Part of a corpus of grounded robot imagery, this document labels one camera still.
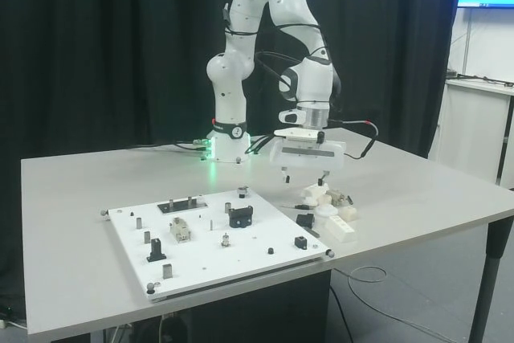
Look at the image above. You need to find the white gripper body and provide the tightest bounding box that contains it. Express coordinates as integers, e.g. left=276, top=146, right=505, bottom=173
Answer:
left=269, top=137, right=347, bottom=172

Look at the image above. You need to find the small white peg holder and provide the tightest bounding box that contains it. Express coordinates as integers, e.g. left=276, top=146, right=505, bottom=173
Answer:
left=304, top=184, right=328, bottom=199

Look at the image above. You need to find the long white peg holder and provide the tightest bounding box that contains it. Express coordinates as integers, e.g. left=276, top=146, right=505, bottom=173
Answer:
left=323, top=215, right=358, bottom=243

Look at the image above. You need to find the metal waterproof plug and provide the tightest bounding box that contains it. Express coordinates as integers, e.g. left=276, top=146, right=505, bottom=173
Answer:
left=330, top=189, right=353, bottom=206

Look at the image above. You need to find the flat white mounting plate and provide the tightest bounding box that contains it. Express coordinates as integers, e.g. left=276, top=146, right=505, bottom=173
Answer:
left=274, top=128, right=327, bottom=144

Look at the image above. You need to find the white large gear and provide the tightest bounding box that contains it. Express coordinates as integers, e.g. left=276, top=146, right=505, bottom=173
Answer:
left=314, top=205, right=339, bottom=220

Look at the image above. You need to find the white square holder block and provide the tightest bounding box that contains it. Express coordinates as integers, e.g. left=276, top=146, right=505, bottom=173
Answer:
left=338, top=206, right=359, bottom=223

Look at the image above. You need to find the white task board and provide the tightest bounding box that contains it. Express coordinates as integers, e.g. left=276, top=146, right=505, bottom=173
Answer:
left=99, top=185, right=335, bottom=304

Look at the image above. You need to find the black box under table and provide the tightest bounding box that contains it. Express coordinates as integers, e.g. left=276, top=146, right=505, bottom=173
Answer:
left=163, top=267, right=334, bottom=343

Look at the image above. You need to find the white cabinet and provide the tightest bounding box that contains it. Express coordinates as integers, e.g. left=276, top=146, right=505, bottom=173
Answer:
left=426, top=76, right=514, bottom=191

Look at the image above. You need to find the black table leg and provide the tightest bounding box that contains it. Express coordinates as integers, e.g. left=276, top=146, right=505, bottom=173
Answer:
left=468, top=214, right=506, bottom=343

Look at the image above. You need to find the black curtain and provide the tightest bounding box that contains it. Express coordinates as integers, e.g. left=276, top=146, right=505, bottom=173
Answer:
left=0, top=0, right=459, bottom=186

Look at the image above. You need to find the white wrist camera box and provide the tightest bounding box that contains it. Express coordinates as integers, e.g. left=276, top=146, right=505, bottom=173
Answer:
left=278, top=108, right=305, bottom=125

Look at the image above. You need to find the grey floor cable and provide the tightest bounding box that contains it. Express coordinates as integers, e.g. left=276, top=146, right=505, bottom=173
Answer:
left=346, top=265, right=514, bottom=326

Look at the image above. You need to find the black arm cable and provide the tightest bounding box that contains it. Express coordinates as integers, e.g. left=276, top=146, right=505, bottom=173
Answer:
left=222, top=4, right=342, bottom=119

